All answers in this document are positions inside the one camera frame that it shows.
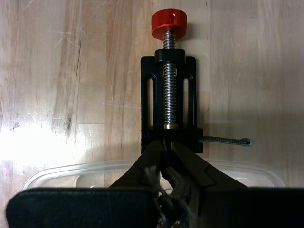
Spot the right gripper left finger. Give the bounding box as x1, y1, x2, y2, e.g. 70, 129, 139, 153
6, 140, 167, 228

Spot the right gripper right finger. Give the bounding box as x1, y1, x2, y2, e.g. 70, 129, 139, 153
171, 141, 304, 228

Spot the clear plastic container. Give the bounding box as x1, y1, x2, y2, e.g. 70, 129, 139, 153
22, 158, 288, 191

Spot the black clamp with red knob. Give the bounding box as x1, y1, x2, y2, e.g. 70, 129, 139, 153
140, 8, 252, 155

